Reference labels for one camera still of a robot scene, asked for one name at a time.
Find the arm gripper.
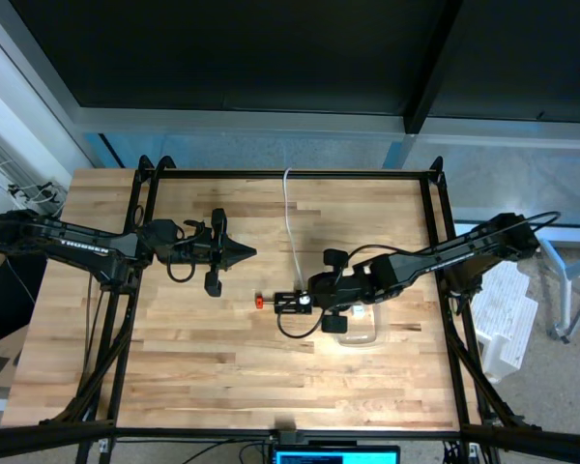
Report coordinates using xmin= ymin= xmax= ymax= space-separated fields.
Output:
xmin=192 ymin=207 xmax=258 ymax=298
xmin=320 ymin=249 xmax=357 ymax=334

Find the black vise with red knob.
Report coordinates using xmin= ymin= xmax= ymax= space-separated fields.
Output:
xmin=254 ymin=289 xmax=315 ymax=315

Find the clear plastic tub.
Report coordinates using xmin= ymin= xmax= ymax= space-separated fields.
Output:
xmin=335 ymin=289 xmax=392 ymax=350

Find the laptop with blue screen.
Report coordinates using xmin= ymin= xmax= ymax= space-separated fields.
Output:
xmin=270 ymin=444 xmax=401 ymax=464

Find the white stepped plastic stand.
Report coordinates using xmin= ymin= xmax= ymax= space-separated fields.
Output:
xmin=468 ymin=263 xmax=542 ymax=386

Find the brown cardboard box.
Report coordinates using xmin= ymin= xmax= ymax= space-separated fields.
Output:
xmin=0 ymin=323 xmax=30 ymax=402

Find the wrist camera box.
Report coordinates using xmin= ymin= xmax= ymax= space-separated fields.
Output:
xmin=307 ymin=275 xmax=333 ymax=310

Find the black cable arcing over arm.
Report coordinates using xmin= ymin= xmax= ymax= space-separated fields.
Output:
xmin=342 ymin=211 xmax=562 ymax=272

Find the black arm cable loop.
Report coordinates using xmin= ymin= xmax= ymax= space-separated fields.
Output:
xmin=275 ymin=308 xmax=320 ymax=339
xmin=166 ymin=250 xmax=198 ymax=284

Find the white socket cable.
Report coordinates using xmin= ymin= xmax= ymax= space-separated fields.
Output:
xmin=282 ymin=166 xmax=306 ymax=293

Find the black table-level camera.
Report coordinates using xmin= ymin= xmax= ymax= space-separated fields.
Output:
xmin=269 ymin=421 xmax=310 ymax=444

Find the power strip with white cables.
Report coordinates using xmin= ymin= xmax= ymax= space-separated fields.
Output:
xmin=0 ymin=161 xmax=67 ymax=209

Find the grey metal chair frame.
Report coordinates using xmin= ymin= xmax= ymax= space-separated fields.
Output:
xmin=536 ymin=236 xmax=580 ymax=345

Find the black vertical post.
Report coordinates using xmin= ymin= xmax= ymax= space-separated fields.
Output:
xmin=404 ymin=0 xmax=465 ymax=135

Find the black aluminium table frame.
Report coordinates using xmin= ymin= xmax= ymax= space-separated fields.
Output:
xmin=0 ymin=154 xmax=580 ymax=464

